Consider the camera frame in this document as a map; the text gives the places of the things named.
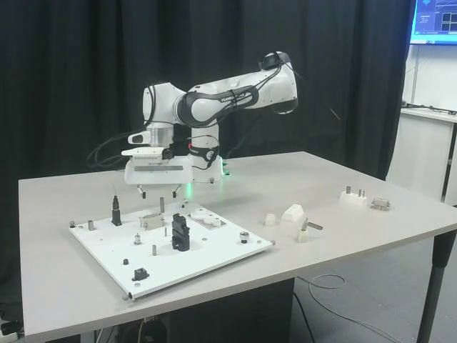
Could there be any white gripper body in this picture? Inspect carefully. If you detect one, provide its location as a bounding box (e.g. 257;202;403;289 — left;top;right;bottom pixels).
124;155;194;186

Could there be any long white peg holder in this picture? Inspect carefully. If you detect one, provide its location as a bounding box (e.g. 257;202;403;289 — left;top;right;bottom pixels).
338;190;369;207

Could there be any black waterproof plug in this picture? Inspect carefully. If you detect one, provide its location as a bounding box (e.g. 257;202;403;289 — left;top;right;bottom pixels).
111;185;124;227

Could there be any black D-SUB plug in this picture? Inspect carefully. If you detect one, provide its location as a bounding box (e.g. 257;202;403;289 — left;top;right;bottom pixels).
170;212;191;252

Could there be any white task board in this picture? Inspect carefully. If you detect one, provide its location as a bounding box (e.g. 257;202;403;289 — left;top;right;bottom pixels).
68;204;276;302

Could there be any wide white holder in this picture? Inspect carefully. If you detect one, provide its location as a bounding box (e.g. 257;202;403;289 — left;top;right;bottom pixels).
280;203;304;222

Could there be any black box under table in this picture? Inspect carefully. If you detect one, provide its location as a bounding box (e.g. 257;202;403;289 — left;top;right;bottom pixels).
170;277;296;343

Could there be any black curtain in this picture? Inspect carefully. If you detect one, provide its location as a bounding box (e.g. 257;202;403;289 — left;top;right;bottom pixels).
0;0;412;182

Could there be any white cabinet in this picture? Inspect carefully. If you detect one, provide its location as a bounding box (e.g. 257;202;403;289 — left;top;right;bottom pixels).
386;102;457;207

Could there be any black table leg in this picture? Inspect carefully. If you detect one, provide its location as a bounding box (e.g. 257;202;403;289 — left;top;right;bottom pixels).
415;228;455;343

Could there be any blue screen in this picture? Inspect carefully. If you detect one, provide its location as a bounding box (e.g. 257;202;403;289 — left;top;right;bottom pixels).
409;0;457;46

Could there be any black cable bundle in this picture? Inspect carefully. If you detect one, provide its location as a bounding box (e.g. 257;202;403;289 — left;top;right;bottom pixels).
88;134;147;169

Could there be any grey floor cable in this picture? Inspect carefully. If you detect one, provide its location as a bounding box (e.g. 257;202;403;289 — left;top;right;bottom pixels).
295;273;457;339

